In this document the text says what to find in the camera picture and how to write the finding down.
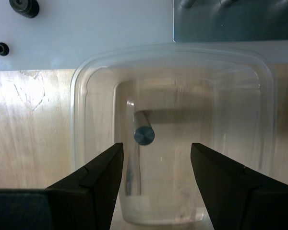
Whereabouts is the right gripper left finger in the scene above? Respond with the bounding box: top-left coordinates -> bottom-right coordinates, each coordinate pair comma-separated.
0,143 -> 124,230

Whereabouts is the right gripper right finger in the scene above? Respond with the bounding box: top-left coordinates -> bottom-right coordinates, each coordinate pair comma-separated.
191,143 -> 288,230

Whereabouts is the silver 16mm metal cylinder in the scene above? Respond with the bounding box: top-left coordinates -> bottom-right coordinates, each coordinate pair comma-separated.
132,110 -> 156,146

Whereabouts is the white taskboard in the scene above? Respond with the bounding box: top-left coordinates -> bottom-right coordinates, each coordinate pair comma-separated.
0,0 -> 288,72

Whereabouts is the clear plastic tub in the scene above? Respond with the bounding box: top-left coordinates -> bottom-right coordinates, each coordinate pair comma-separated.
70,43 -> 277,226

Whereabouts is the black knurled knob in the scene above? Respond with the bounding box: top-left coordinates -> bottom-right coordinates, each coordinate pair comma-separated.
9,0 -> 40,19

